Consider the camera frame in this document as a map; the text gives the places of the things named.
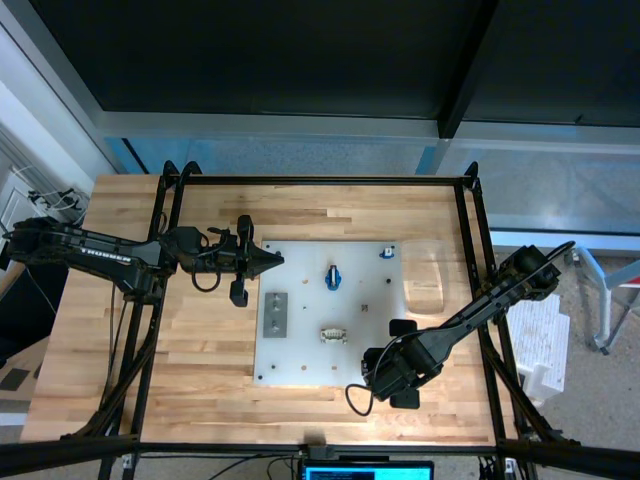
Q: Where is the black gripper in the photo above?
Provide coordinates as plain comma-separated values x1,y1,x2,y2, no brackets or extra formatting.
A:
360,318,421,410
192,215,285,308

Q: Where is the brown cardboard box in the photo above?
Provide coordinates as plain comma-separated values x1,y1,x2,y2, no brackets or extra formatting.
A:
0,334,51,401

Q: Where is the cable plug cluster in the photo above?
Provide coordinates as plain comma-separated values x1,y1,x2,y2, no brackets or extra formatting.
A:
24,187,86,214

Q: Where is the black camera box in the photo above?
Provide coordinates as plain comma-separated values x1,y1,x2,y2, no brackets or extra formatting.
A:
305,433,329,459

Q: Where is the grey metal caster stand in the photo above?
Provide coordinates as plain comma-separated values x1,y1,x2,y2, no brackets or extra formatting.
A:
564,243,640,356

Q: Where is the screen with blue edge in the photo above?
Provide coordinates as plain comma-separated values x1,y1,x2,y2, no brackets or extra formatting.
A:
298,459,435,480

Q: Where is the grey metal plate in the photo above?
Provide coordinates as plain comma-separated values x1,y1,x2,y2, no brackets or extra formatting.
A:
261,291,290,340

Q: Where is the black aluminium frame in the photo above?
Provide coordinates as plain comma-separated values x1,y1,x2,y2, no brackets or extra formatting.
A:
0,159,640,480

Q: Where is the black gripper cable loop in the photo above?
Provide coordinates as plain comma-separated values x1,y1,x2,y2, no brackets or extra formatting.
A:
345,382,377,418
192,267,222,294

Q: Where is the white task board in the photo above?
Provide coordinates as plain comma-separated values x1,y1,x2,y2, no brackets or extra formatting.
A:
253,240,407,389

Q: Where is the clear plastic tub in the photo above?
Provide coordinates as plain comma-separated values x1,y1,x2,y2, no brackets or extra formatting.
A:
402,238,447,315

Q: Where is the beige connector housing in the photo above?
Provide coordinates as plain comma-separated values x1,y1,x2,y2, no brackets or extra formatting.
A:
319,326,350,346

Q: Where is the long black arm cable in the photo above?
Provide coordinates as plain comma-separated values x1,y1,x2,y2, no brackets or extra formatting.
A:
547,240,577,264

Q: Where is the white foam packing block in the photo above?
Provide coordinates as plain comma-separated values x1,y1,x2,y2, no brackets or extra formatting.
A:
507,292,572,407

